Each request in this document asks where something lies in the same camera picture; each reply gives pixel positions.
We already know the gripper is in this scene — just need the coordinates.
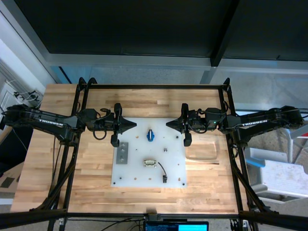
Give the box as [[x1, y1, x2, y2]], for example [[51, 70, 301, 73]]
[[166, 103, 205, 147], [105, 103, 137, 147]]

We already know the black USB connector with cable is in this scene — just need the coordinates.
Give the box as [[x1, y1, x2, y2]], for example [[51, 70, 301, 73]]
[[157, 162, 169, 183]]

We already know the blue clamp with white plug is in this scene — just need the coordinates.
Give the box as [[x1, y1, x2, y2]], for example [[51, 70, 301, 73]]
[[145, 129, 156, 142]]

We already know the grey metal plate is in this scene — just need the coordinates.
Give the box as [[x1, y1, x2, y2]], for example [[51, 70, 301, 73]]
[[116, 141, 129, 165]]

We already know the white board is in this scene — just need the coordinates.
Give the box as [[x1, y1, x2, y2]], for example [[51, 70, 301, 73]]
[[110, 117, 188, 187]]

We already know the screen with blue edge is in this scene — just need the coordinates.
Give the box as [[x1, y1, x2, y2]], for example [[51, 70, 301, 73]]
[[143, 221, 209, 231]]

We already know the white step stool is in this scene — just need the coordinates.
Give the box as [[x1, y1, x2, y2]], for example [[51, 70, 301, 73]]
[[250, 158, 308, 205]]

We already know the cardboard box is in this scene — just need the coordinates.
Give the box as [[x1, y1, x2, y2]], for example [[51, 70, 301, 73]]
[[0, 161, 25, 193]]

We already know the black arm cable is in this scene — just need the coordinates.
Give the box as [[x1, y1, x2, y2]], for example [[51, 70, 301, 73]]
[[92, 107, 112, 141]]

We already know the black metal frame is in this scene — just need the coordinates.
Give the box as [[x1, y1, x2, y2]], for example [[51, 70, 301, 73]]
[[0, 77, 308, 231]]

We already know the grey camera block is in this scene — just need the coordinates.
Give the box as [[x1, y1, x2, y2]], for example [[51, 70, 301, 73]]
[[146, 209, 161, 221]]

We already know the tangled cable bundle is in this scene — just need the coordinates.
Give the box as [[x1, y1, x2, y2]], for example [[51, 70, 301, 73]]
[[13, 89, 41, 103]]

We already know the white metal chair frame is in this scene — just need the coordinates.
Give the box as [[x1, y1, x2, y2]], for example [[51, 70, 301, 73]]
[[280, 127, 308, 164]]

